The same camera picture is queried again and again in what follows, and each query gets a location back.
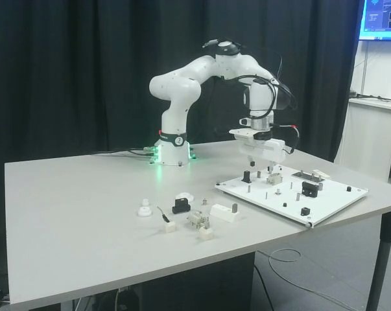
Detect black curtains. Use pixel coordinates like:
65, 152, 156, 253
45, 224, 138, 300
0, 0, 367, 294

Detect black base cable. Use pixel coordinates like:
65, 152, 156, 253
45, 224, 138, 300
93, 147, 158, 159

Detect flat white mount plate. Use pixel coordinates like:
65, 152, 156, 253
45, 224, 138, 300
229, 128, 271, 141

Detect blue screen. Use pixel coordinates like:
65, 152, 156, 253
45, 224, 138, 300
359, 0, 391, 41

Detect black thin plug with cable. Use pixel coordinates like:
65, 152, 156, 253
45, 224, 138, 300
156, 206, 171, 225

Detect white large gear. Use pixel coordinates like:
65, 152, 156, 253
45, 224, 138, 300
174, 191, 196, 203

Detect long white peg holder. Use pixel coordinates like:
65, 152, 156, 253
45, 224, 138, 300
209, 203, 243, 224

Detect black D-SUB plug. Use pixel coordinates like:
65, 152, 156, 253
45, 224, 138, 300
171, 198, 192, 215

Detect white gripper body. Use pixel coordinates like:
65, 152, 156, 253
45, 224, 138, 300
238, 138, 286, 162

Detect white task board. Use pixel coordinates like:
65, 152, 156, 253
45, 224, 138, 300
214, 165, 370, 230

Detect black cable on cabinet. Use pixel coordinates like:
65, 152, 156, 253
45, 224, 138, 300
350, 91, 391, 105

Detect black table leg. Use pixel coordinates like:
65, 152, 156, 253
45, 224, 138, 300
366, 212, 391, 311

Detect white cabinet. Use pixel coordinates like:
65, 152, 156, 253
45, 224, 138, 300
336, 96, 391, 188

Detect white block plug holder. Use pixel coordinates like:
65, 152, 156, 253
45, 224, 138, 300
196, 226, 217, 242

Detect small white plug holder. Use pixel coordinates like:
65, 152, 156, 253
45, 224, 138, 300
159, 220, 177, 234

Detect grey floor cable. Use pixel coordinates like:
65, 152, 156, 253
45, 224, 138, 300
255, 248, 373, 311

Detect grey waterproof plug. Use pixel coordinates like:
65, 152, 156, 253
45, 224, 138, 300
185, 210, 213, 229

